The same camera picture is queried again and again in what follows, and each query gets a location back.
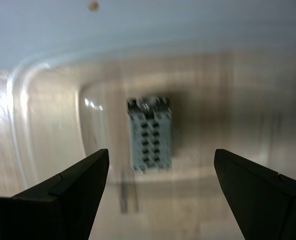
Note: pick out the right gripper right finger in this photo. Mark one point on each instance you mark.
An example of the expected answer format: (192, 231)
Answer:
(263, 207)

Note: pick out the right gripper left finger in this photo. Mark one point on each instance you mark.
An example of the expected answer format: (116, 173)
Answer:
(50, 207)

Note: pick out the grey HAN10E connector insert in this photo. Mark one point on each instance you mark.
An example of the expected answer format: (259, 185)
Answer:
(150, 135)

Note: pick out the clear plastic tub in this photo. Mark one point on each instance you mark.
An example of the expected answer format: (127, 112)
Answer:
(58, 125)

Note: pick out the white task board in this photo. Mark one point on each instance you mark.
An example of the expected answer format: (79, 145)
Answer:
(138, 25)

